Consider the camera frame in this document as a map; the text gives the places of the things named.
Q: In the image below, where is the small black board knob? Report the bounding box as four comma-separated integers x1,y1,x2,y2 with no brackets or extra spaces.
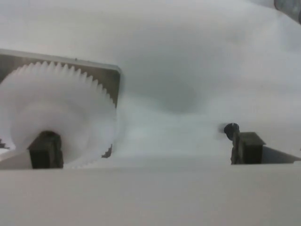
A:
223,122,240,141

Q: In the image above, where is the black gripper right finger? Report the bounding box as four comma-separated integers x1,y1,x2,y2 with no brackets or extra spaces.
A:
230,131,301,165

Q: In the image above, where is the white task board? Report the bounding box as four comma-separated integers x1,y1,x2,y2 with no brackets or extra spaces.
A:
0,0,301,169

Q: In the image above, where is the white large gear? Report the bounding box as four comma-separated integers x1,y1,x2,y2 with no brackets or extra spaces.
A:
0,60,118,169

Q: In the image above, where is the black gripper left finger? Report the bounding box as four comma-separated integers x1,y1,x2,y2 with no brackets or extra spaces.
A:
0,130,64,170

